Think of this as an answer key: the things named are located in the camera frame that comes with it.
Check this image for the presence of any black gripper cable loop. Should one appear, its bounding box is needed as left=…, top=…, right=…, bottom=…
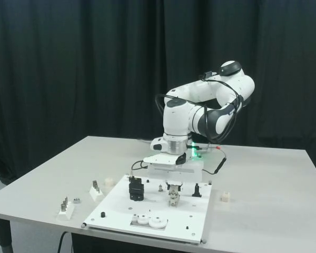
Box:
left=131, top=159, right=150, bottom=174

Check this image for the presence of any white round peg holder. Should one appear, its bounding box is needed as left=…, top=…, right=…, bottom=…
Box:
left=56, top=205, right=75, bottom=221

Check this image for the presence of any dark table leg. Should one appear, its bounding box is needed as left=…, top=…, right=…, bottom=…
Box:
left=0, top=216, right=12, bottom=253

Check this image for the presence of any flat white mounting plate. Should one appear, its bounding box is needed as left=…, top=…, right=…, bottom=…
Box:
left=143, top=153, right=186, bottom=166

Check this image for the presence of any silver wrist ring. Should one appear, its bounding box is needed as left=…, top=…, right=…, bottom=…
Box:
left=165, top=140, right=186, bottom=155

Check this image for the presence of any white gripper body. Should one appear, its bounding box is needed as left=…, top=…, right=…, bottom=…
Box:
left=147, top=160, right=204, bottom=184

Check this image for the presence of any thin black rod red tag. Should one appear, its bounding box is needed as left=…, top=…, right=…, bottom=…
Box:
left=214, top=145, right=228, bottom=175

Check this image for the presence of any black D-SUB plug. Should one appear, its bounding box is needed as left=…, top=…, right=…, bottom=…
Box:
left=128, top=176, right=145, bottom=202

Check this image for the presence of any black control cabinet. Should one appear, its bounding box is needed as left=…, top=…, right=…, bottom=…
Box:
left=71, top=233, right=201, bottom=253

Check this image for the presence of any white square peg holder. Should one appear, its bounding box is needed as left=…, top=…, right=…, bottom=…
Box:
left=88, top=186, right=104, bottom=202

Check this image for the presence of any black floor cable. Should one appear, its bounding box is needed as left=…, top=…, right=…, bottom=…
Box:
left=58, top=231, right=72, bottom=253

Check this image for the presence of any white task board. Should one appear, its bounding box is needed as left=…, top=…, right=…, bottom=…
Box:
left=82, top=173, right=214, bottom=237

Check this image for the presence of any small white wrist box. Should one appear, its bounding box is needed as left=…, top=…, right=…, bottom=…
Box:
left=150, top=138, right=165, bottom=152

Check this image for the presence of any grey waterproof plug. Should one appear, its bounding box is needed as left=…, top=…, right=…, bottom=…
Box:
left=168, top=186, right=181, bottom=203

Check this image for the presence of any white large gear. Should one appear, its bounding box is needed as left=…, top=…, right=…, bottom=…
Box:
left=148, top=215, right=167, bottom=229

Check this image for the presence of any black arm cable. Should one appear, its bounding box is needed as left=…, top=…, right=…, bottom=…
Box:
left=154, top=71, right=244, bottom=145

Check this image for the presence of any black curtain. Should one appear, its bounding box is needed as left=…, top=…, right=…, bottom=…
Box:
left=0, top=0, right=316, bottom=185

